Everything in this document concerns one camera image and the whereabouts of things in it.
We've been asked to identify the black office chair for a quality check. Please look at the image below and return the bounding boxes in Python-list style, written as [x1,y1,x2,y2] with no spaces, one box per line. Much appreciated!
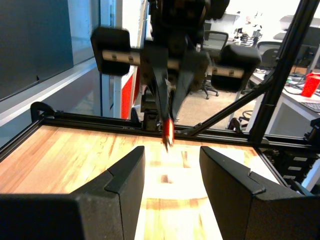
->
[256,41,285,69]
[189,31,230,100]

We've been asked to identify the grey aluminium window rail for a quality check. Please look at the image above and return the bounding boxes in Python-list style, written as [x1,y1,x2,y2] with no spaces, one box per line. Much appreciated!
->
[0,59,101,127]

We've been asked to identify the dark computer monitor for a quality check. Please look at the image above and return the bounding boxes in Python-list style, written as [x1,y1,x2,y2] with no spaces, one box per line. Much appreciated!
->
[294,43,317,68]

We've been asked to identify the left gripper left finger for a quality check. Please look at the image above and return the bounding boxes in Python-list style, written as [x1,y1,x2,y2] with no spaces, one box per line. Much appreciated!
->
[0,146,146,240]

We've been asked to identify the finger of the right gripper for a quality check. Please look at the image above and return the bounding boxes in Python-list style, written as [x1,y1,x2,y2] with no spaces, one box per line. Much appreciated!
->
[171,52,210,118]

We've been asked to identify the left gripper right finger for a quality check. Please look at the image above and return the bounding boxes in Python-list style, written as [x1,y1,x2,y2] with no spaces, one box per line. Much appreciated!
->
[199,146,320,240]

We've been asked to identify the black metal table frame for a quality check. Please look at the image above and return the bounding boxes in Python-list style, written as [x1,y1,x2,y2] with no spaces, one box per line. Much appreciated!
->
[0,0,320,201]

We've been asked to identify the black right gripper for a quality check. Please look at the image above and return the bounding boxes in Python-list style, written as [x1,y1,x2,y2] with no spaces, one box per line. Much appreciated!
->
[90,24,263,121]

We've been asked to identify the dark computer keyboard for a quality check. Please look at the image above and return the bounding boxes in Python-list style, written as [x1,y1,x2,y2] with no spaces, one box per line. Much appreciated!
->
[298,101,320,113]

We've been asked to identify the white office desk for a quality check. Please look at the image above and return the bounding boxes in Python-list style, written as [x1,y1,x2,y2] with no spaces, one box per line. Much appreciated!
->
[246,67,320,141]

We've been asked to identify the red plastic cup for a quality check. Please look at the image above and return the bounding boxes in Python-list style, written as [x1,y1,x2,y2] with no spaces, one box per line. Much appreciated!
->
[300,71,320,98]

